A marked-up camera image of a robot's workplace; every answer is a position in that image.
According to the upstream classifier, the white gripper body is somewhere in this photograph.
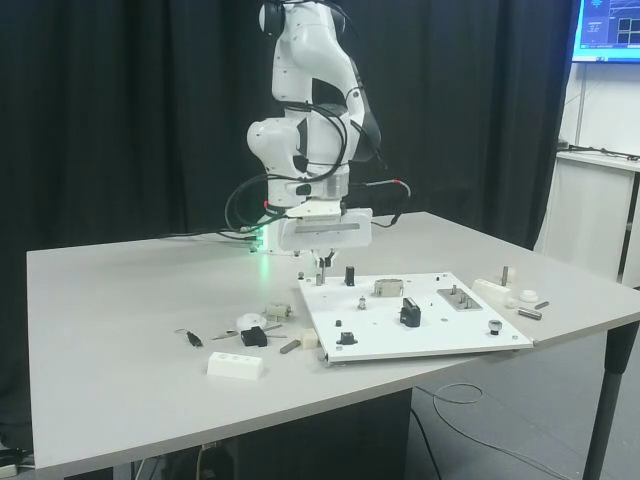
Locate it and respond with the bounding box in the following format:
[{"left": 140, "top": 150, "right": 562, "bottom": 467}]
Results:
[{"left": 278, "top": 207, "right": 374, "bottom": 253}]

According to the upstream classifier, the white large gear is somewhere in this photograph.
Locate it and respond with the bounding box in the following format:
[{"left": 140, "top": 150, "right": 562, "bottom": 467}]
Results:
[{"left": 238, "top": 311, "right": 269, "bottom": 332}]

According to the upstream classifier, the black plug on board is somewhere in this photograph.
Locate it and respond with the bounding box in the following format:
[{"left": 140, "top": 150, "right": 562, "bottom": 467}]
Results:
[{"left": 398, "top": 296, "right": 423, "bottom": 329}]

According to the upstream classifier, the black D-SUB plug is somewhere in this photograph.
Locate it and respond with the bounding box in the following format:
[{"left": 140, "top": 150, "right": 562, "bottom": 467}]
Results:
[{"left": 239, "top": 325, "right": 269, "bottom": 348}]

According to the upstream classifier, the white task board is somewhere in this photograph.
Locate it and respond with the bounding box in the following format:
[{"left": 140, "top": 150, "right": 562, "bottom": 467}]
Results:
[{"left": 296, "top": 270, "right": 536, "bottom": 369}]

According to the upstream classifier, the white holder with holes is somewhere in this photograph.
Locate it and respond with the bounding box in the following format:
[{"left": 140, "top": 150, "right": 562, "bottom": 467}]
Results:
[
  {"left": 205, "top": 350, "right": 267, "bottom": 384},
  {"left": 471, "top": 277, "right": 519, "bottom": 308}
]

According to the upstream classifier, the black USB plug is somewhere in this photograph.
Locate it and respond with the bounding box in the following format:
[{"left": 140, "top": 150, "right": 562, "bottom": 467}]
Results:
[{"left": 173, "top": 327, "right": 206, "bottom": 349}]

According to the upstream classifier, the white cabinet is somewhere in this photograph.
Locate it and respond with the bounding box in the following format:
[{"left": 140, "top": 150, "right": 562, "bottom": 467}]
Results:
[{"left": 536, "top": 148, "right": 640, "bottom": 290}]

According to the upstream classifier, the black curtain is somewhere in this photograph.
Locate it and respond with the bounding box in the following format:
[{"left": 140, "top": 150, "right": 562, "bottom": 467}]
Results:
[{"left": 0, "top": 0, "right": 584, "bottom": 454}]

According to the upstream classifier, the dark table leg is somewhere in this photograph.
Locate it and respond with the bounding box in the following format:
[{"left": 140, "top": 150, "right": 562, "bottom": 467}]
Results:
[{"left": 581, "top": 327, "right": 637, "bottom": 480}]

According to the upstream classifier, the blue screen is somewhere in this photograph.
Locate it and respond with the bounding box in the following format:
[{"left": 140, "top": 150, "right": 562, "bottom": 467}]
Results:
[{"left": 570, "top": 0, "right": 640, "bottom": 64}]

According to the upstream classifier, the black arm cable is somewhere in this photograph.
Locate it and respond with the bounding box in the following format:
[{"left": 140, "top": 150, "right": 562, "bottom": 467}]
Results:
[{"left": 224, "top": 172, "right": 281, "bottom": 234}]

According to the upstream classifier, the grey floor cable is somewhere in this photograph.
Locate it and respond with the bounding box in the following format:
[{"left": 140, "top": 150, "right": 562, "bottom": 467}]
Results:
[{"left": 431, "top": 382, "right": 591, "bottom": 464}]

